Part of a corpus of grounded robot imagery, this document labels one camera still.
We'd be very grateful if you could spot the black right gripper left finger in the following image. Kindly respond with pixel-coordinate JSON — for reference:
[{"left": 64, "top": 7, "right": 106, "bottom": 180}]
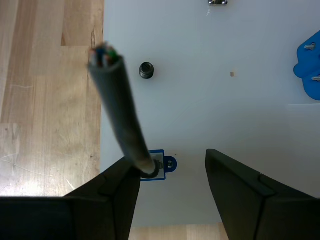
[{"left": 0, "top": 156, "right": 142, "bottom": 240}]

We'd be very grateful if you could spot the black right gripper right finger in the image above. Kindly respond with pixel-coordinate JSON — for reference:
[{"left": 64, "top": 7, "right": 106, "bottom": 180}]
[{"left": 204, "top": 148, "right": 320, "bottom": 240}]

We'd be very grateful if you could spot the small silver connector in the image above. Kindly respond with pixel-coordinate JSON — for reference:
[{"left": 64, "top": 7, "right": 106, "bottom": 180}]
[{"left": 207, "top": 0, "right": 229, "bottom": 7}]

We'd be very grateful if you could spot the small blue rj45 socket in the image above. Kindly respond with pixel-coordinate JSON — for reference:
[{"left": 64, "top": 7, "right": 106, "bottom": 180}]
[{"left": 139, "top": 149, "right": 178, "bottom": 181}]

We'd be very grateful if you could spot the white board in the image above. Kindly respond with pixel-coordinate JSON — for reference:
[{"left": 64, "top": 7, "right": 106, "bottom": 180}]
[{"left": 99, "top": 0, "right": 320, "bottom": 229}]

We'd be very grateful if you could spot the black set screw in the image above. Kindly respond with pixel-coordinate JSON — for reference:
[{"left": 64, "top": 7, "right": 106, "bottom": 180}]
[{"left": 137, "top": 61, "right": 155, "bottom": 80}]

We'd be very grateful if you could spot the large blue connector mount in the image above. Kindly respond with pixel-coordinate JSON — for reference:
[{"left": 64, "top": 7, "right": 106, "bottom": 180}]
[{"left": 293, "top": 29, "right": 320, "bottom": 101}]

